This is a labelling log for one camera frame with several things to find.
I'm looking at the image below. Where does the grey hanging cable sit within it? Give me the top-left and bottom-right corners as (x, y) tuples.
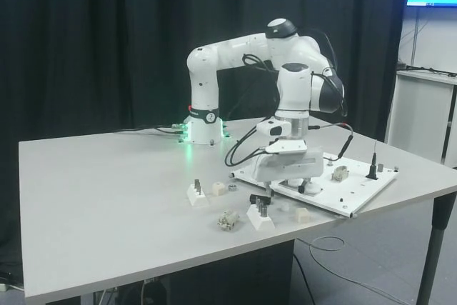
(307, 236), (358, 305)

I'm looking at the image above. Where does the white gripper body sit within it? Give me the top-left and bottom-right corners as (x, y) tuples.
(251, 148), (325, 183)

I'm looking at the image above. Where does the white large gear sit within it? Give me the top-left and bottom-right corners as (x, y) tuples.
(303, 181), (323, 196)

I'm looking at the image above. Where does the black curtain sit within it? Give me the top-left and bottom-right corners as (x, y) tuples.
(0, 0), (411, 163)

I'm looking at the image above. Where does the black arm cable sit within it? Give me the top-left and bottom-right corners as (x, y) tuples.
(241, 29), (349, 117)

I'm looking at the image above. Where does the black base cable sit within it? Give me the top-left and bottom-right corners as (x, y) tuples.
(116, 124), (187, 136)

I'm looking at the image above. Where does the white cabinet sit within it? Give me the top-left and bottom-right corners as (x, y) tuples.
(386, 68), (457, 169)

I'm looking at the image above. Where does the white task board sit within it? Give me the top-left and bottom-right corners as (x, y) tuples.
(228, 150), (401, 220)

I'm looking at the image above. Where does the black camera cable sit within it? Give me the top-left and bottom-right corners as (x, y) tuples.
(224, 125), (274, 171)

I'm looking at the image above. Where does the metal D-SUB plug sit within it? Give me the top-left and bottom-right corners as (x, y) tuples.
(215, 209), (240, 229)

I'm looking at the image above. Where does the black USB plug grey cable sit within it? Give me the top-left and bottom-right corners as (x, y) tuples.
(366, 139), (381, 179)

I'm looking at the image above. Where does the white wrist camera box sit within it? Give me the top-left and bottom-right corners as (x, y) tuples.
(256, 119), (292, 139)

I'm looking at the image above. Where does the white peg holder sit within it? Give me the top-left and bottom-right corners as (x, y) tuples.
(186, 186), (210, 207)
(246, 209), (276, 232)

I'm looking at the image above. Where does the grey table leg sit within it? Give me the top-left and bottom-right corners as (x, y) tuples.
(416, 193), (450, 305)

